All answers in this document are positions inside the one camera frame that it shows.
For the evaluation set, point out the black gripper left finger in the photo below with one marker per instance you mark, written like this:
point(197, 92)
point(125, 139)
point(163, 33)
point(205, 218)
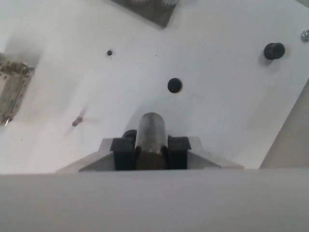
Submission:
point(122, 154)

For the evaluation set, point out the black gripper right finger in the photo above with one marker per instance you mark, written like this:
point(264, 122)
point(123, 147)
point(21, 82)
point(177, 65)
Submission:
point(177, 154)

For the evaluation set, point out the small black round knob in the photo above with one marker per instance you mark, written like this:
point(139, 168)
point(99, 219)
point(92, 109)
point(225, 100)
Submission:
point(274, 50)

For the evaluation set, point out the white task board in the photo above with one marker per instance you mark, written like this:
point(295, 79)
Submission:
point(212, 101)

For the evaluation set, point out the white medium gear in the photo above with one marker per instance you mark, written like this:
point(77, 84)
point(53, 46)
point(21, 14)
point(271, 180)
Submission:
point(169, 2)

